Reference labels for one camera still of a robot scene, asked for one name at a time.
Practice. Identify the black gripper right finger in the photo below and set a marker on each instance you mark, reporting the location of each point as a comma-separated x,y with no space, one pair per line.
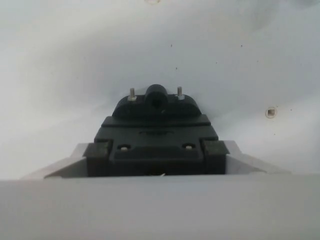
216,160

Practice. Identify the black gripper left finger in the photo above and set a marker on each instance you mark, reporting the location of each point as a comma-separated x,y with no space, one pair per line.
97,160

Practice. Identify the white task board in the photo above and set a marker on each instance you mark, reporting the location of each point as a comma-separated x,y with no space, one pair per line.
62,62

